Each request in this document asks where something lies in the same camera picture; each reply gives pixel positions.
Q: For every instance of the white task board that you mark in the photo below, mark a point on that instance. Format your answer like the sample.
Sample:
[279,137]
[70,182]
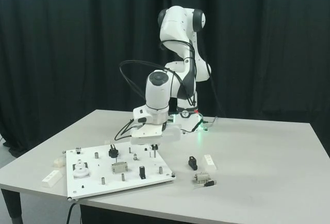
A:
[103,167]

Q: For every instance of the black D-SUB plug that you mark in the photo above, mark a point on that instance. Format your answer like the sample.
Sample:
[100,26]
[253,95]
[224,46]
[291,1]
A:
[192,162]

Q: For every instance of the small white block holder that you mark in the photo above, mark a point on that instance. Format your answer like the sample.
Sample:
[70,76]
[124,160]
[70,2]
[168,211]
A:
[58,162]

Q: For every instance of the black waterproof plug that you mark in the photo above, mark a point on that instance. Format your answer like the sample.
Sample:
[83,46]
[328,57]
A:
[113,152]

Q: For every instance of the white large gear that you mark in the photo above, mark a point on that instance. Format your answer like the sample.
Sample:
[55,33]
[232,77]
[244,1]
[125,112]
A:
[80,174]

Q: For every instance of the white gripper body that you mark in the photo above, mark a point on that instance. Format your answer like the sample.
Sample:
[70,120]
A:
[170,135]

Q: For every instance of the white small gear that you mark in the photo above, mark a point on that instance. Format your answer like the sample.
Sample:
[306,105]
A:
[80,160]

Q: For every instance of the metal bolt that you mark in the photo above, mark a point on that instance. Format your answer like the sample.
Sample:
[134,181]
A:
[134,156]

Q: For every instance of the grey metal connector plug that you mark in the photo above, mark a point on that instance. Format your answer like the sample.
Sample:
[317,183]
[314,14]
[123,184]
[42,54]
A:
[200,177]

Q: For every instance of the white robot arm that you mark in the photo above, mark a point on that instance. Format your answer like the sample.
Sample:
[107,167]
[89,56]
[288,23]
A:
[157,92]

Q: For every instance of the white peg holder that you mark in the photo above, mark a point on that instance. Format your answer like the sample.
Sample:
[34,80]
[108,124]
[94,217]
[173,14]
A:
[210,162]

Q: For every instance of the metal square peg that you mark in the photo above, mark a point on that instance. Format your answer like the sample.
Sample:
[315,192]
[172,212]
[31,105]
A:
[160,170]
[122,177]

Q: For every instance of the black table leg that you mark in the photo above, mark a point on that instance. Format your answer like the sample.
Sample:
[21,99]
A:
[11,208]

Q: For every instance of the metal BNC plug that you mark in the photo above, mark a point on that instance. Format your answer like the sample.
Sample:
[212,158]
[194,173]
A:
[78,150]

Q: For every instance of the white medium gear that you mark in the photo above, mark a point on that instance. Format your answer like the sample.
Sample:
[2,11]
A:
[80,167]

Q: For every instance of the black curtain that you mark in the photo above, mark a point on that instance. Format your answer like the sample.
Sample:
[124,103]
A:
[51,53]

